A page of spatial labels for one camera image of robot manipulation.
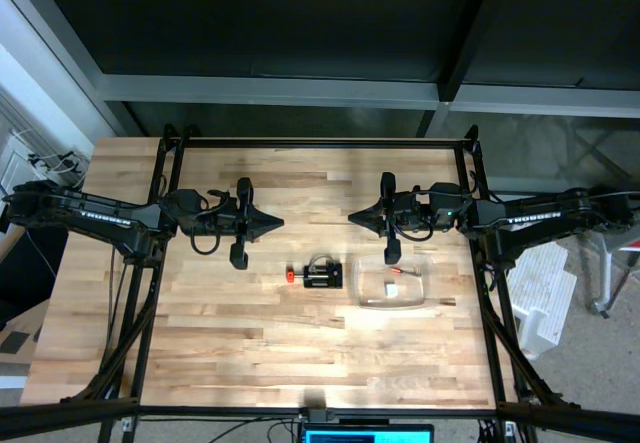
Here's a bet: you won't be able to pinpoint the screen with blue edge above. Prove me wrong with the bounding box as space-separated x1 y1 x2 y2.
300 423 435 443

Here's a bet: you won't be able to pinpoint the black metal frame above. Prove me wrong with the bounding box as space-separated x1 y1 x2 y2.
0 122 640 443

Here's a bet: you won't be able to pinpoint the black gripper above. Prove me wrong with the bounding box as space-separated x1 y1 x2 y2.
195 177 286 270
348 171 435 265

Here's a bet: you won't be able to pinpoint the large black case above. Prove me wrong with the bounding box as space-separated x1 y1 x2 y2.
0 225 69 322

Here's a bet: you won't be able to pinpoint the small black table camera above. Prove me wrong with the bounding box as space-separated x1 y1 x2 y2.
298 396 332 423

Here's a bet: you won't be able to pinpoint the white cords with black plugs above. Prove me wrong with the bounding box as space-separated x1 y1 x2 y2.
24 148 86 177

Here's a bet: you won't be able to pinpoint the black square pad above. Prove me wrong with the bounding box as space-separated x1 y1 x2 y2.
0 330 30 356

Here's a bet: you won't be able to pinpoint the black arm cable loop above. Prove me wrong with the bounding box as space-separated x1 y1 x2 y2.
190 230 222 257
394 220 435 242

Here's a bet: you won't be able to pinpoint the clear plastic container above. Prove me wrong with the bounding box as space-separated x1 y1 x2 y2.
352 254 435 312

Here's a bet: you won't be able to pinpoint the white foam packing block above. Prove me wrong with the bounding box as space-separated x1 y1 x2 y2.
507 240 577 362

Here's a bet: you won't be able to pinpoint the silver metal chair frame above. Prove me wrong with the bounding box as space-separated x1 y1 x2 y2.
574 232 640 320

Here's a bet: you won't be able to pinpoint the black clamp with red knob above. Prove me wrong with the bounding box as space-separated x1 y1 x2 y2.
286 261 346 292

